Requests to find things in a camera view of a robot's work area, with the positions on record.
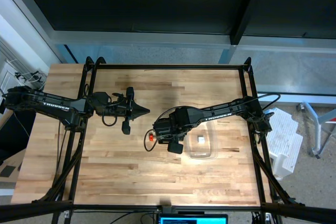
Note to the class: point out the white holder block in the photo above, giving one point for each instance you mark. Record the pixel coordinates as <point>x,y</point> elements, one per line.
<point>201,139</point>

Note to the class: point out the laptop screen with blue edge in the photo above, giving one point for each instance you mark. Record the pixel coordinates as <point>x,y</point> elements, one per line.
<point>191,220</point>

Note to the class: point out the grey metal stand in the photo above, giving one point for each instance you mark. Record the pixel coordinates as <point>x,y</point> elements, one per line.
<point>317,134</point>

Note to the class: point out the black table-level camera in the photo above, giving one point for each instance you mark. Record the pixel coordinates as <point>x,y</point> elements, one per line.
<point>166,209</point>

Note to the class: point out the black vise with red knob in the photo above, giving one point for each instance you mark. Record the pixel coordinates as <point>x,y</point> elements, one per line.
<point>151,137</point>

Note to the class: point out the white foam packing piece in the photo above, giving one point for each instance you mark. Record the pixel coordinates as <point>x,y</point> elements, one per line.
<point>286,142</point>

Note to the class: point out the black table frame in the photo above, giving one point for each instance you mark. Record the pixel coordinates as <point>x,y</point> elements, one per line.
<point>168,67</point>

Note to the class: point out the black equipment case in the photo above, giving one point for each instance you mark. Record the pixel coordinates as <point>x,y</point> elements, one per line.
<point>13,134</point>

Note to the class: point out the cardboard box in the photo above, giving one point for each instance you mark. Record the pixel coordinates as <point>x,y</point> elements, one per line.
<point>14,159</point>

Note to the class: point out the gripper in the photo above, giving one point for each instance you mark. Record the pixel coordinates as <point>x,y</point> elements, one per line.
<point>175,146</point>
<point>128,110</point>

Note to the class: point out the clear plastic tub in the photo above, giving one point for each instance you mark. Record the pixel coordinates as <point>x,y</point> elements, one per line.
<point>202,149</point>

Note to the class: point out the black vertical post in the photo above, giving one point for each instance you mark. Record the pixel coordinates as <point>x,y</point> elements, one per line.
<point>245,9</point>

